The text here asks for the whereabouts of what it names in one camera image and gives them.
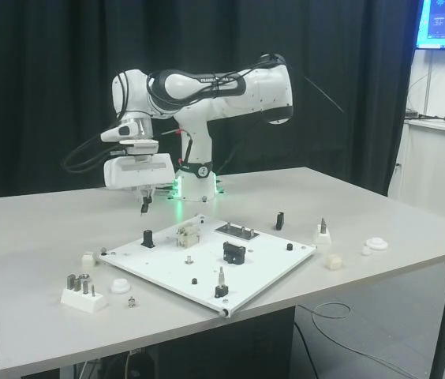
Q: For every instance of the tall white plug holder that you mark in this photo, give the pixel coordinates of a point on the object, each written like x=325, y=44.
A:
x=322, y=238

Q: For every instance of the black D-SUB plug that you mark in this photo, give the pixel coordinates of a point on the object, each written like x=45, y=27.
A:
x=280, y=221

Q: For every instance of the white large gear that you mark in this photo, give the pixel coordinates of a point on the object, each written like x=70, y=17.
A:
x=377, y=243

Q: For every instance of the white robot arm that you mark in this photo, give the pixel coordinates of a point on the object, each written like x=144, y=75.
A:
x=254, y=91

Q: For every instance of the metal bolt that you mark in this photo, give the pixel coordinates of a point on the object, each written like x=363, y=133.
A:
x=221, y=276

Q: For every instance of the flat white mounting plate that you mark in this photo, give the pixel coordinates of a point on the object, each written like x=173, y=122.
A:
x=139, y=146

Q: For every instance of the white task board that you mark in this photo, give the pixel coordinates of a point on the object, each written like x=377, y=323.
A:
x=159, y=264

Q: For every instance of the white small gear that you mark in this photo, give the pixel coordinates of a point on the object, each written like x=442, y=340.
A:
x=366, y=250

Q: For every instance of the small grey plug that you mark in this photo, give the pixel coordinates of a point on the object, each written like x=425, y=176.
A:
x=324, y=226

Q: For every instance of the white peg holder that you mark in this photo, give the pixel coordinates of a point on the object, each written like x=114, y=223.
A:
x=82, y=303

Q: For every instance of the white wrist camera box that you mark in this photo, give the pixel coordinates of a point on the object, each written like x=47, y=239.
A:
x=117, y=132

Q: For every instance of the white medium gear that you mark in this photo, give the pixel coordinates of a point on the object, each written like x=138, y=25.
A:
x=120, y=286

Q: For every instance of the small white square holder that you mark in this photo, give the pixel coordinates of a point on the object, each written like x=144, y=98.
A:
x=88, y=260

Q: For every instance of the low white plug holder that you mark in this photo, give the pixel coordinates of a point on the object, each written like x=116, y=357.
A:
x=335, y=262

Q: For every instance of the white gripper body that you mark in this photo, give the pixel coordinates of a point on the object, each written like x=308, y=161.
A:
x=139, y=173

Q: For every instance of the black curtain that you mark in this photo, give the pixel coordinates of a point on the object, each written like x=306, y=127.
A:
x=29, y=79

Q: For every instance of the white cabinet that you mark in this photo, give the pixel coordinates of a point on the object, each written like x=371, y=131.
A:
x=435, y=169

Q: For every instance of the black box under table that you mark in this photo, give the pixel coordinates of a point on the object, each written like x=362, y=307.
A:
x=206, y=347

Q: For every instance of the large metal square peg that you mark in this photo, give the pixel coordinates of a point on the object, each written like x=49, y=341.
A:
x=70, y=283

